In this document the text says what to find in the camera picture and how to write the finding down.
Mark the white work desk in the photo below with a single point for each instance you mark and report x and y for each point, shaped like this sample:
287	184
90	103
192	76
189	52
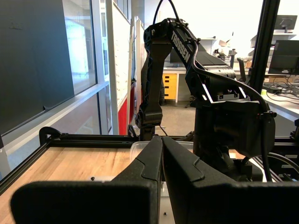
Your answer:
287	105

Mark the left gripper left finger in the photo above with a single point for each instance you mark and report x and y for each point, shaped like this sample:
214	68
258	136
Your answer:
81	203

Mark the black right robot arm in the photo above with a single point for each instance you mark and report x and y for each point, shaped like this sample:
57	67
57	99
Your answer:
156	70

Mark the black aluminium frame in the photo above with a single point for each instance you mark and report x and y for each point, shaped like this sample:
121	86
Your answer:
93	137

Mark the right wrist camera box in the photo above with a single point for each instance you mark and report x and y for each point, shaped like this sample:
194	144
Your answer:
234	174

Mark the white partition panel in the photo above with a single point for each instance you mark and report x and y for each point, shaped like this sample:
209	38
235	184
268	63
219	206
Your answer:
120	58
138	46

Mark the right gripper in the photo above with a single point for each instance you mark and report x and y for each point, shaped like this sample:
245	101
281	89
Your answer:
233	123

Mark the yellow drawer cabinet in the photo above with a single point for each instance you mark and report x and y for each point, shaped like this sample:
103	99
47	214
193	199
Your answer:
170	86

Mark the large black monitor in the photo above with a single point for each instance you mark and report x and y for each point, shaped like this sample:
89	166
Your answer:
285	56

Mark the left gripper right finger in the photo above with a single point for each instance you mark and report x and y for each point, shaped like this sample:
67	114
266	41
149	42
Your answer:
233	205

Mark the white office desk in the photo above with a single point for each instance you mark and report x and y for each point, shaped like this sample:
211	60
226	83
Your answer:
174	70

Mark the small black monitor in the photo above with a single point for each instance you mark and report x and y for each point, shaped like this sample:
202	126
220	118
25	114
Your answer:
286	22
175	57

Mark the black office chair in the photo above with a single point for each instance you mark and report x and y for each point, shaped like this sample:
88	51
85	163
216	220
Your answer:
243	70

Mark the clear plastic tub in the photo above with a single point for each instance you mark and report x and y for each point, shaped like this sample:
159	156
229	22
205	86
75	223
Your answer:
137	149

